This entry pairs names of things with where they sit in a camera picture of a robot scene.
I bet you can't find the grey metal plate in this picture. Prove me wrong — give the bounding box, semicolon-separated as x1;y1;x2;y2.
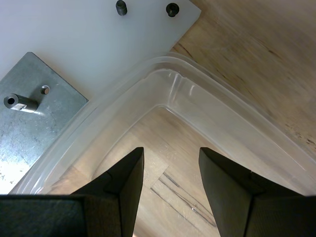
0;51;89;196

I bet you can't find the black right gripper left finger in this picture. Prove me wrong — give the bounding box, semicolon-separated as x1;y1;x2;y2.
0;147;145;237

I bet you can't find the hollow dark metal peg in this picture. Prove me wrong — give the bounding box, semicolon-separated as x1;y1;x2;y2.
3;93;39;114

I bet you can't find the white plastic board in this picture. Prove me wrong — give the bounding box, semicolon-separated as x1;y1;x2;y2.
0;0;202;102

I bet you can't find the black board screw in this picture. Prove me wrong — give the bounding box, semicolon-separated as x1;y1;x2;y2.
165;2;180;18

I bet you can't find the clear plastic tub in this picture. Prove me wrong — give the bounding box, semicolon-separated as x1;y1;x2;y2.
8;51;316;237

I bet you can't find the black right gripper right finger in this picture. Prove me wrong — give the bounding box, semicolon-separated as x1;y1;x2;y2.
199;147;316;237

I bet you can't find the black set screw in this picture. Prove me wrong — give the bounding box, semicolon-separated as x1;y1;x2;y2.
116;0;128;16

